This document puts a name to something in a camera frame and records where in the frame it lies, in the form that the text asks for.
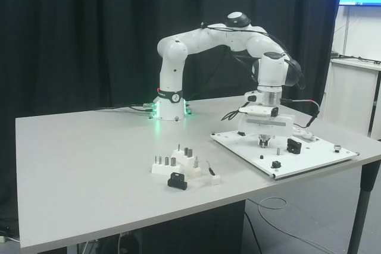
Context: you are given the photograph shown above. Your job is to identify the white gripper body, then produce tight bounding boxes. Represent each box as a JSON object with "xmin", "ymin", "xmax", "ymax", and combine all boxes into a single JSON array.
[{"xmin": 237, "ymin": 114, "xmax": 296, "ymax": 139}]

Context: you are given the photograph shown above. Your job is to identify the white task board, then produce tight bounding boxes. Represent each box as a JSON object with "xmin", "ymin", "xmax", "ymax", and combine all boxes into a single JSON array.
[{"xmin": 210, "ymin": 123, "xmax": 360, "ymax": 181}]

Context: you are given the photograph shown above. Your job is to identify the small white plug holder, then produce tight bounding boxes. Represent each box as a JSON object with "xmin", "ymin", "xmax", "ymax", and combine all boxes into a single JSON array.
[{"xmin": 207, "ymin": 173, "xmax": 223, "ymax": 186}]

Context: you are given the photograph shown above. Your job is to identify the white bolt holder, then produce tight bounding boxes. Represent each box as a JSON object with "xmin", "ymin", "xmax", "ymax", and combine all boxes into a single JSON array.
[{"xmin": 183, "ymin": 164, "xmax": 202, "ymax": 179}]

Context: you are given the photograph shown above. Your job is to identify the white tall peg holder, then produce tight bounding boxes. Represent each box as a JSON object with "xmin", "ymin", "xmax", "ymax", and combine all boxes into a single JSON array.
[{"xmin": 170, "ymin": 149, "xmax": 195, "ymax": 166}]

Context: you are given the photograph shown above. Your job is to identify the white cabinet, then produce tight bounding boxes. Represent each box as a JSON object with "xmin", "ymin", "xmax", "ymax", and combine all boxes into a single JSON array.
[{"xmin": 320, "ymin": 57, "xmax": 381, "ymax": 141}]

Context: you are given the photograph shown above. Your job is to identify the black D-SUB plug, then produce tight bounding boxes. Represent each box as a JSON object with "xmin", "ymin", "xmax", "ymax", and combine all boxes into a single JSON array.
[{"xmin": 166, "ymin": 171, "xmax": 189, "ymax": 192}]

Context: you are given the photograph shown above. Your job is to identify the white long peg holder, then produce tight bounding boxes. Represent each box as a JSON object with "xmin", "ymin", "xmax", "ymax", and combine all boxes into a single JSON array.
[{"xmin": 151, "ymin": 161, "xmax": 180, "ymax": 175}]

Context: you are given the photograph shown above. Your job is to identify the black table leg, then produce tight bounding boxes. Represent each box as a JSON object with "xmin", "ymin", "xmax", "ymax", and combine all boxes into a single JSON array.
[{"xmin": 347, "ymin": 158, "xmax": 377, "ymax": 254}]

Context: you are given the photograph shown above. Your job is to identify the black box under table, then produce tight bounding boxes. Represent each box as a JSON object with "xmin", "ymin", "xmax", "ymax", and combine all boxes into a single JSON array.
[{"xmin": 130, "ymin": 200, "xmax": 248, "ymax": 254}]

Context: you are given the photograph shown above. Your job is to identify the black curtains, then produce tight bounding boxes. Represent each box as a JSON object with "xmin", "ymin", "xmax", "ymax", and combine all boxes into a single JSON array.
[{"xmin": 0, "ymin": 0, "xmax": 348, "ymax": 237}]

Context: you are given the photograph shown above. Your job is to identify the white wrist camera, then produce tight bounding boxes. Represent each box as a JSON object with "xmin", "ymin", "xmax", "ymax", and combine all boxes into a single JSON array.
[{"xmin": 239, "ymin": 105, "xmax": 280, "ymax": 117}]

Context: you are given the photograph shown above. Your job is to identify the black camera cable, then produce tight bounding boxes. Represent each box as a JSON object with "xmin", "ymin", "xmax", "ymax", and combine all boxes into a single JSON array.
[{"xmin": 221, "ymin": 106, "xmax": 242, "ymax": 121}]

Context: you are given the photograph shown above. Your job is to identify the black rod on wire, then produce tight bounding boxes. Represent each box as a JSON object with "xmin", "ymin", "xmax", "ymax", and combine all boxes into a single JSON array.
[{"xmin": 280, "ymin": 97, "xmax": 321, "ymax": 128}]

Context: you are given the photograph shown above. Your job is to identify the grey floor cable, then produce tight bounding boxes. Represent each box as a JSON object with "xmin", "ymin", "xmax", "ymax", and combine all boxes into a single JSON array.
[{"xmin": 257, "ymin": 196, "xmax": 381, "ymax": 254}]

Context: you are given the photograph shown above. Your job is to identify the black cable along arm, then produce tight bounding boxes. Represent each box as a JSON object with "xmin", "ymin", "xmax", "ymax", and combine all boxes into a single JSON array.
[{"xmin": 201, "ymin": 21, "xmax": 305, "ymax": 89}]

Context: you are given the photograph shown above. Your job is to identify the black base cables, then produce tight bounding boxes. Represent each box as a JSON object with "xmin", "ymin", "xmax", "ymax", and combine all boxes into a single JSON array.
[{"xmin": 96, "ymin": 102, "xmax": 156, "ymax": 115}]

